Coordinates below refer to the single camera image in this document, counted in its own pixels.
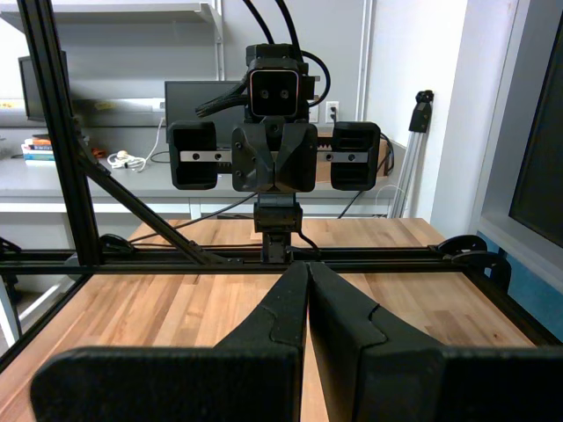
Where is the large dark window pane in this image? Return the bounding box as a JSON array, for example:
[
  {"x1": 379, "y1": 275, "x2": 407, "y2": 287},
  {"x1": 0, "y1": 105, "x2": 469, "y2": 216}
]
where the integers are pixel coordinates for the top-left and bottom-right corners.
[{"x1": 508, "y1": 37, "x2": 563, "y2": 247}]

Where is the folded silver tripod stand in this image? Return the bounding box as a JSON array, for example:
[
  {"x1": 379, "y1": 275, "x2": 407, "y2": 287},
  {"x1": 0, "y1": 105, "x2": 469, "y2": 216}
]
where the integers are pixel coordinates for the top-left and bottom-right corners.
[{"x1": 390, "y1": 89, "x2": 436, "y2": 220}]

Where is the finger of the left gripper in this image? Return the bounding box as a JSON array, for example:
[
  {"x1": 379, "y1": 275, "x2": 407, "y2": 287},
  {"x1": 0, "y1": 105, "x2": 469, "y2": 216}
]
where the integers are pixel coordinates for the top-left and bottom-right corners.
[
  {"x1": 230, "y1": 124, "x2": 277, "y2": 193},
  {"x1": 272, "y1": 121, "x2": 318, "y2": 193}
]

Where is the stack of books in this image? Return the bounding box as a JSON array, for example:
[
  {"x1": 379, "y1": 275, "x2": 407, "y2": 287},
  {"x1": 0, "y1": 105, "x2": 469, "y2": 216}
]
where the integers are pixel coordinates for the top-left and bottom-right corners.
[{"x1": 20, "y1": 137, "x2": 57, "y2": 167}]

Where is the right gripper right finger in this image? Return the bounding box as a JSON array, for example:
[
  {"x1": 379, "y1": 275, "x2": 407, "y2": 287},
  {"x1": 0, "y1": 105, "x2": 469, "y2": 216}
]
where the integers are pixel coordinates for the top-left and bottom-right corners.
[{"x1": 309, "y1": 261, "x2": 563, "y2": 422}]

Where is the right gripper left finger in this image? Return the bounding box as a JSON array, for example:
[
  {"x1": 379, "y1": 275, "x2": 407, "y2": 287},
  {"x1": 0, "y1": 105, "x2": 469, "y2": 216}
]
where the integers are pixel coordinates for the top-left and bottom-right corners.
[{"x1": 29, "y1": 261, "x2": 309, "y2": 422}]

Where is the black computer monitor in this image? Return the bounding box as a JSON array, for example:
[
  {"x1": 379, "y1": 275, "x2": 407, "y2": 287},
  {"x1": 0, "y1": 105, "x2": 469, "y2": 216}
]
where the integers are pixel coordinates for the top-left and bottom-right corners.
[
  {"x1": 165, "y1": 80, "x2": 248, "y2": 144},
  {"x1": 18, "y1": 51, "x2": 70, "y2": 123}
]

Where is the black braided sleeve cable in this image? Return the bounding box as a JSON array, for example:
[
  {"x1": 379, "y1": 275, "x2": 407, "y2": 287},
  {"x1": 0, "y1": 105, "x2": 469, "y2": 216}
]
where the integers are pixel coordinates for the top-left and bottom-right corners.
[{"x1": 195, "y1": 81, "x2": 250, "y2": 119}]

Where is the grey office desk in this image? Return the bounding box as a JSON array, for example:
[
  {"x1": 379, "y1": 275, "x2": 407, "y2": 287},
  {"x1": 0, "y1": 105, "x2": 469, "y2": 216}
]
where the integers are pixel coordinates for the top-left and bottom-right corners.
[{"x1": 0, "y1": 131, "x2": 408, "y2": 221}]

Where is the blue panel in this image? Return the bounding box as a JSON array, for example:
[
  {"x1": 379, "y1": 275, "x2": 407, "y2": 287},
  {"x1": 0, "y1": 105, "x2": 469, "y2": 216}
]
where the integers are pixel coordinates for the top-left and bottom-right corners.
[{"x1": 477, "y1": 230, "x2": 563, "y2": 342}]

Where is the white wall shelf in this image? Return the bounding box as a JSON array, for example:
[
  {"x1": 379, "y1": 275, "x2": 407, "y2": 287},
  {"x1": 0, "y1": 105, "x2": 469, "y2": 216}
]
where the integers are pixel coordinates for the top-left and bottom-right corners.
[{"x1": 0, "y1": 0, "x2": 225, "y2": 83}]

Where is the black aluminium frame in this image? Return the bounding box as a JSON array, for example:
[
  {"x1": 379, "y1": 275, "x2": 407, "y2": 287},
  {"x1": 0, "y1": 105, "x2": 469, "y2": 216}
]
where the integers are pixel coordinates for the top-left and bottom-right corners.
[{"x1": 0, "y1": 0, "x2": 563, "y2": 375}]

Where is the coiled white cable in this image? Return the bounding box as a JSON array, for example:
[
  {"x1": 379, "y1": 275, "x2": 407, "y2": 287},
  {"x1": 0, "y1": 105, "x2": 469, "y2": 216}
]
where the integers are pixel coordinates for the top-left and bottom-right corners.
[{"x1": 106, "y1": 115, "x2": 171, "y2": 173}]

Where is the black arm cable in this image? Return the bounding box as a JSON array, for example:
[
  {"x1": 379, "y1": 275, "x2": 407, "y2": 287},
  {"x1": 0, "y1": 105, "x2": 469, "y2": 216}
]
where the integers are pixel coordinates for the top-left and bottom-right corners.
[
  {"x1": 240, "y1": 0, "x2": 274, "y2": 46},
  {"x1": 275, "y1": 0, "x2": 332, "y2": 109}
]

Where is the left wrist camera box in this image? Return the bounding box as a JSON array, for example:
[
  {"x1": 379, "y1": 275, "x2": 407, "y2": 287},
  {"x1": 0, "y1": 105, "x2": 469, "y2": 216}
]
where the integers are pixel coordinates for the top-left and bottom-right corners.
[{"x1": 247, "y1": 65, "x2": 303, "y2": 120}]

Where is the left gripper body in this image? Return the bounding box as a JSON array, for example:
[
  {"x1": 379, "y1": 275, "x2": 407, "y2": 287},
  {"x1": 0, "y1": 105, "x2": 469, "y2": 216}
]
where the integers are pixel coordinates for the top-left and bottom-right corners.
[{"x1": 168, "y1": 119, "x2": 383, "y2": 193}]

